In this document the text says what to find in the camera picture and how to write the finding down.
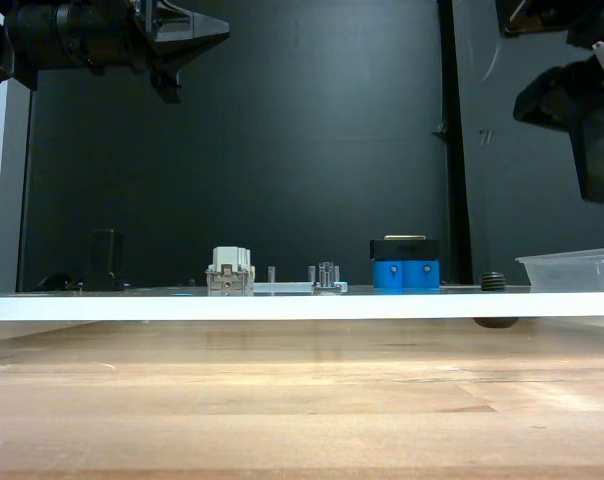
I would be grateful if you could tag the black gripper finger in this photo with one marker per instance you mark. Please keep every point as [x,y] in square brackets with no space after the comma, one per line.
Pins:
[209,30]
[557,100]

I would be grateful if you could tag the small black connector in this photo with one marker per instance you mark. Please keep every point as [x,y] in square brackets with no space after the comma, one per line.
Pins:
[107,255]

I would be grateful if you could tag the beige connector housing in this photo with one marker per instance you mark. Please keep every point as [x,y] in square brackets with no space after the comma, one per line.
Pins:
[229,270]

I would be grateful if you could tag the blue and black d-sub connector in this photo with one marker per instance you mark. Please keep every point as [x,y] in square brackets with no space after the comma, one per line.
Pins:
[387,275]

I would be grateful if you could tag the small silver connector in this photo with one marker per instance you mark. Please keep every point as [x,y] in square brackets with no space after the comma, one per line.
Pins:
[326,275]

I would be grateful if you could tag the clear plastic tub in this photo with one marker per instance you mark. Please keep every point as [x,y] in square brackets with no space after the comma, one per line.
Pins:
[557,272]

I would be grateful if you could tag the black knurled screw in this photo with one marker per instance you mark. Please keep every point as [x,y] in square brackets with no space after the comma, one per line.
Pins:
[492,281]

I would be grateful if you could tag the black board foot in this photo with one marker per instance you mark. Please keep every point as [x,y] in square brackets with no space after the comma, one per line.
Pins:
[494,322]

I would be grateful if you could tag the white board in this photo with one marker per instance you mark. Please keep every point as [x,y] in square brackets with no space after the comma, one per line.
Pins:
[182,305]

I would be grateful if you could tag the black vertical post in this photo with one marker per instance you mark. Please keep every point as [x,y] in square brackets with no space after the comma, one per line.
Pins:
[454,150]

